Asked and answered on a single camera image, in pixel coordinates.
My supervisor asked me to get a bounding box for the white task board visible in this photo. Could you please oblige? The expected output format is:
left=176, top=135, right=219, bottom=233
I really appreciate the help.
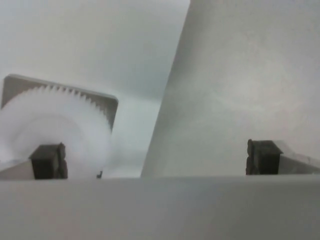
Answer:
left=0, top=0, right=191, bottom=180

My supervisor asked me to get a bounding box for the white large gear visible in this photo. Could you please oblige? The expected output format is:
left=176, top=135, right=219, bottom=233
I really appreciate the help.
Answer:
left=0, top=88, right=114, bottom=180

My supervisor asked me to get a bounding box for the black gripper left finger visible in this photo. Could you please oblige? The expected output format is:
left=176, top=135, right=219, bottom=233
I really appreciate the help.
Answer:
left=0, top=141, right=69, bottom=181

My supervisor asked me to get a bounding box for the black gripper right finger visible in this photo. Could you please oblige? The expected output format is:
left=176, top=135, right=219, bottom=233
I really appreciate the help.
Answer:
left=245, top=138, right=320, bottom=176

